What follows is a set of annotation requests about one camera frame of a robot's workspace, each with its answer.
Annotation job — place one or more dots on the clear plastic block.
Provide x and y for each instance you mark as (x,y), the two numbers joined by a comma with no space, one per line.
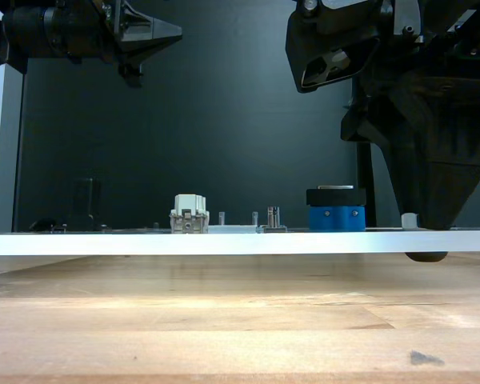
(232,229)

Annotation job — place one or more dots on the blue plastic clamp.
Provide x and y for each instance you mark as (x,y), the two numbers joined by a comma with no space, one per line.
(336,219)

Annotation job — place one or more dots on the black connector housing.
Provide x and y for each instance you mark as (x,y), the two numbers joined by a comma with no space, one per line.
(88,200)

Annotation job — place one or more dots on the silver M12 hex nut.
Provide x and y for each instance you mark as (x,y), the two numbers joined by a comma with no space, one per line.
(409,221)

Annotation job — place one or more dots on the white window frame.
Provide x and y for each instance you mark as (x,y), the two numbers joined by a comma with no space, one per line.
(0,160)

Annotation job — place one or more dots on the silver cylindrical metal connector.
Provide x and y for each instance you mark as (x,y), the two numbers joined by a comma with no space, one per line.
(273,218)

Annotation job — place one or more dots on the beige connector housing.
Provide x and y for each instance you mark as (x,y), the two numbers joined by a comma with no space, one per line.
(188,212)

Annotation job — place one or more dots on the small grey pin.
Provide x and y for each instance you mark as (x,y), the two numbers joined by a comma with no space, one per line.
(222,218)
(254,218)

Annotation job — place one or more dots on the black plug with silver insert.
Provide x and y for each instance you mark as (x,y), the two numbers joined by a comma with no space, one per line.
(336,197)

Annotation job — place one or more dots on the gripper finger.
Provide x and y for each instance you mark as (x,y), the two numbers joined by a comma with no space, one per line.
(448,180)
(152,54)
(402,168)
(164,30)

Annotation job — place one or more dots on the white board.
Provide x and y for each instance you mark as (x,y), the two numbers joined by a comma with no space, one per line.
(224,242)

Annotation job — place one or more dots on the black vertical pillar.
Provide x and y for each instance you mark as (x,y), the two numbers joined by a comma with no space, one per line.
(365,168)

